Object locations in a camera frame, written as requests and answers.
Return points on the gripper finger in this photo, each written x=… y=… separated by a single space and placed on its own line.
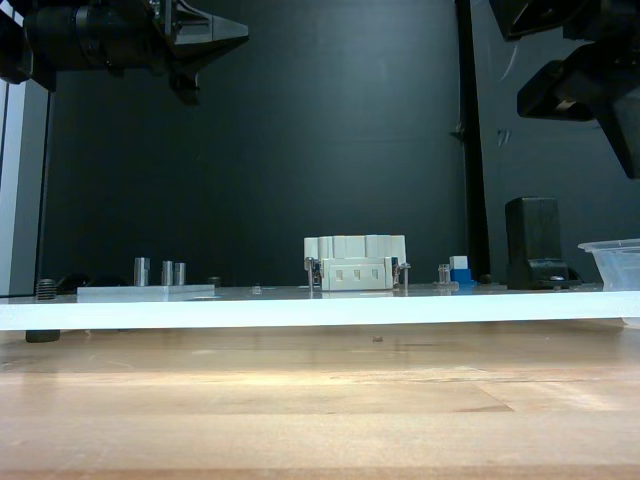
x=627 y=135
x=210 y=52
x=225 y=30

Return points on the short steel bar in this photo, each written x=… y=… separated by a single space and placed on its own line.
x=167 y=274
x=180 y=275
x=142 y=272

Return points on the grey metal bar plate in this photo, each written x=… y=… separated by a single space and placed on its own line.
x=125 y=293

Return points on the clear plastic tub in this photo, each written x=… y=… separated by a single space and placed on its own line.
x=617 y=270

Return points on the black plastic socket block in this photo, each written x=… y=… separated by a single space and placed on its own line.
x=532 y=240

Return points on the small blue white connector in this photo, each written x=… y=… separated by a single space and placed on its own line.
x=460 y=277

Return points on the beige multi-pin connector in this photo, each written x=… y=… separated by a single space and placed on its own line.
x=357 y=275

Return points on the black board screw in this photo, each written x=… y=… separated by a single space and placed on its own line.
x=46 y=290

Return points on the white task board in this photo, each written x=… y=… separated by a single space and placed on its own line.
x=300 y=312

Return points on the black aluminium frame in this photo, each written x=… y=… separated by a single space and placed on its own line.
x=472 y=150

